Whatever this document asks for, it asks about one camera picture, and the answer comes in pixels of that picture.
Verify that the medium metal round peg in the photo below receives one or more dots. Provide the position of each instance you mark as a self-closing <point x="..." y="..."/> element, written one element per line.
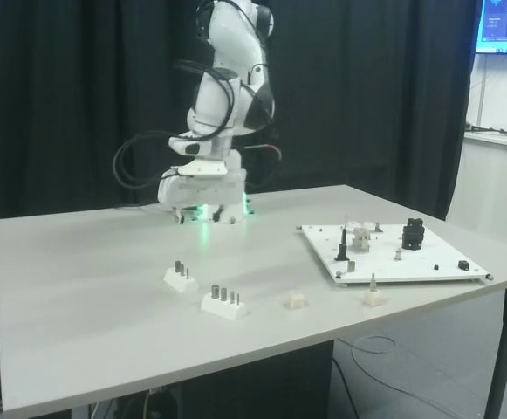
<point x="224" y="295"/>

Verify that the thin black rod red tag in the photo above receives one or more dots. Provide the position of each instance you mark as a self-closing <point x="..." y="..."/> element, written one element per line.
<point x="259" y="147"/>

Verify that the large metal square peg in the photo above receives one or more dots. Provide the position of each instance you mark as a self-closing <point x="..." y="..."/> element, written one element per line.
<point x="178" y="267"/>

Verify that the white cabinet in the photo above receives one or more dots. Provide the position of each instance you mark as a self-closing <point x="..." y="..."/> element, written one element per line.
<point x="488" y="196"/>

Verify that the white task board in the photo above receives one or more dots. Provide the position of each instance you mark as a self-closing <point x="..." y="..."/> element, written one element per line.
<point x="410" y="266"/>

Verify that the large metal round peg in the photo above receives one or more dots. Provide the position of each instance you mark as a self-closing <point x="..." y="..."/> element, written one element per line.
<point x="215" y="293"/>

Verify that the black curtain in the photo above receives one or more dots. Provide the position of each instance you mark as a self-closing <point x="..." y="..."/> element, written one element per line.
<point x="83" y="109"/>

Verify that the small white bolt holder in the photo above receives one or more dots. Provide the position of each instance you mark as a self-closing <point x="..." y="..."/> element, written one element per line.
<point x="373" y="299"/>

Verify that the metal bolt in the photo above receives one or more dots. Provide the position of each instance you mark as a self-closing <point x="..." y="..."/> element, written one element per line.
<point x="372" y="283"/>

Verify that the white round peg holder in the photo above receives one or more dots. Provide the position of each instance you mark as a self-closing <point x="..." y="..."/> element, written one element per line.
<point x="222" y="310"/>

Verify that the blue screen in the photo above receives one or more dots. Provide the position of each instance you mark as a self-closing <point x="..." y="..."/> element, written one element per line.
<point x="506" y="26"/>

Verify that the black D-SUB plug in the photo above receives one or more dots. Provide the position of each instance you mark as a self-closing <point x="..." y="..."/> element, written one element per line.
<point x="412" y="235"/>

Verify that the black table leg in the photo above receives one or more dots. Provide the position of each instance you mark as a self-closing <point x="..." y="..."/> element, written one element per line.
<point x="504" y="349"/>

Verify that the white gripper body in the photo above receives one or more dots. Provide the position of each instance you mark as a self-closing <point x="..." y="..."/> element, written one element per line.
<point x="200" y="190"/>

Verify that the white gear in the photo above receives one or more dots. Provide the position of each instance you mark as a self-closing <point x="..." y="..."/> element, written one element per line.
<point x="370" y="225"/>
<point x="352" y="225"/>

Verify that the white square peg holder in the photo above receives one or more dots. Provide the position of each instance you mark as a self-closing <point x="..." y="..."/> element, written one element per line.
<point x="179" y="281"/>

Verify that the small cream holder block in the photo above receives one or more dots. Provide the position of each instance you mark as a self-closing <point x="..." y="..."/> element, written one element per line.
<point x="296" y="301"/>

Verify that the black box under table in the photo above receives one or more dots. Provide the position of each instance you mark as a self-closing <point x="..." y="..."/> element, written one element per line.
<point x="257" y="384"/>

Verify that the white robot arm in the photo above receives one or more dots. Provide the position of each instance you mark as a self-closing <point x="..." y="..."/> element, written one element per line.
<point x="218" y="100"/>

